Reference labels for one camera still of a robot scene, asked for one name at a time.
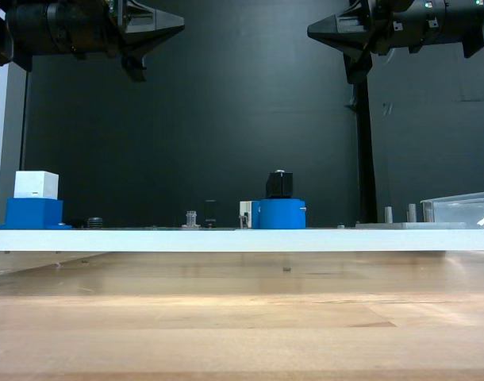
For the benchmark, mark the clear plastic tub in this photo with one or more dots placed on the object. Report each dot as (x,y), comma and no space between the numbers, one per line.
(456,210)

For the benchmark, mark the white task board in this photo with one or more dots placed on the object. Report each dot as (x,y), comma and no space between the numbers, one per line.
(242,240)

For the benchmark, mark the grey metal plate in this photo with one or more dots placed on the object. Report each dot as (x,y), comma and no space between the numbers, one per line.
(404,225)

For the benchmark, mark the blue round holder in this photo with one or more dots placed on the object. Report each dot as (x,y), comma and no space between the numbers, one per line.
(281,214)

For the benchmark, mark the thin metal peg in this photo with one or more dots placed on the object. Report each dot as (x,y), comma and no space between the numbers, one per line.
(389,214)
(412,213)

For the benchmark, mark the black knob block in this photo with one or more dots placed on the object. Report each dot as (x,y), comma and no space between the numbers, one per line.
(279,184)

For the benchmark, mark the small metal threaded fitting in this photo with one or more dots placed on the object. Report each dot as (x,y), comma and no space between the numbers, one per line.
(191,220)

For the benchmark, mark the blue square mount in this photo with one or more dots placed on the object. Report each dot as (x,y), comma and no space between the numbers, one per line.
(31,214)

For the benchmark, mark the black rectangular socket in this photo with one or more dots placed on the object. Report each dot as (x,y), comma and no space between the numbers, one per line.
(211,212)

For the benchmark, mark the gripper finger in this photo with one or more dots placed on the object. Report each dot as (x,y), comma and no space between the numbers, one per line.
(168,23)
(325,28)
(143,41)
(351,44)

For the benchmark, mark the white connector housing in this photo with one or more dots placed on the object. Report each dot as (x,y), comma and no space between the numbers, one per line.
(248,214)

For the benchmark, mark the white cube block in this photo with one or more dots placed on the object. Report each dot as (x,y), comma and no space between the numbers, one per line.
(35,184)

